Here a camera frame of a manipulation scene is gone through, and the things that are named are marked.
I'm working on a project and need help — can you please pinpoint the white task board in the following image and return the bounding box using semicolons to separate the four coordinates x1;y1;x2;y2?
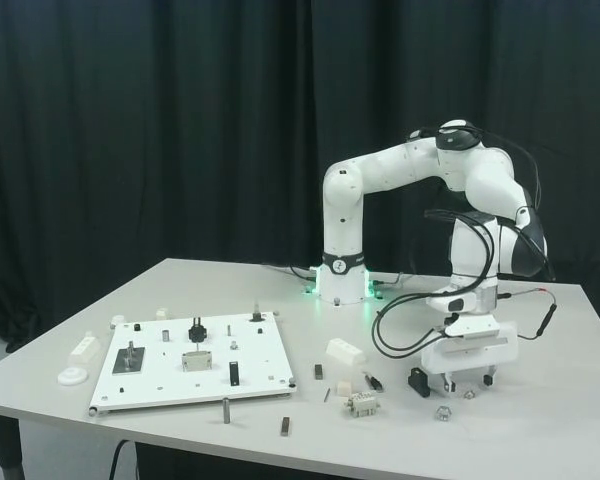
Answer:
88;312;297;415

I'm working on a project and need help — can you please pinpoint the black curtain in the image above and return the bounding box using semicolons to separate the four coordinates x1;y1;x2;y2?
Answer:
0;0;600;354

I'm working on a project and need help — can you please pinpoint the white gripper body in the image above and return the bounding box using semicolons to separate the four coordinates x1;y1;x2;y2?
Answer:
422;322;520;377

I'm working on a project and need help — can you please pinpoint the white holder with holes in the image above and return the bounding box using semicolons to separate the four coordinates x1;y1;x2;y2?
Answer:
327;338;367;371
68;335;104;366

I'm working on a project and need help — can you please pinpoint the black looping cable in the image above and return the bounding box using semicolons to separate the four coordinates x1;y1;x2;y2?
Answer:
377;298;451;352
371;293;454;359

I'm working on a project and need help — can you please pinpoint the black D-SUB plug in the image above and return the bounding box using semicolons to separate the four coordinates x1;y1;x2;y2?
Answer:
187;316;208;344

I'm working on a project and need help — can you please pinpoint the thin black rod on wire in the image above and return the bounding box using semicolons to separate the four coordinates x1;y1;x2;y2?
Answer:
499;286;560;342

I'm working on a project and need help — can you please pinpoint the black cable under table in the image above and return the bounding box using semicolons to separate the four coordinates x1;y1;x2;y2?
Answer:
110;438;137;480

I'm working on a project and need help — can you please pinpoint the black base cable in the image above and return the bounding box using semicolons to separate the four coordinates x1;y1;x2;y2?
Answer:
369;272;431;297
262;263;321;282

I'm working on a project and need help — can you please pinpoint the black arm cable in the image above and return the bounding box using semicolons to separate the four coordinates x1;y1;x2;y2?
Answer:
407;124;556;281

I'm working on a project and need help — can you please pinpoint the dark table leg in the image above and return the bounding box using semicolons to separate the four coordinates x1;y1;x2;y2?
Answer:
0;412;21;480

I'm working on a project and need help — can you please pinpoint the grey waterproof plug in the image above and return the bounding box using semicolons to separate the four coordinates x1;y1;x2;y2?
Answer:
340;392;369;416

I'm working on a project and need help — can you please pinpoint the white large gear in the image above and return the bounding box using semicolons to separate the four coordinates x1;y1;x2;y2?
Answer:
57;365;89;386

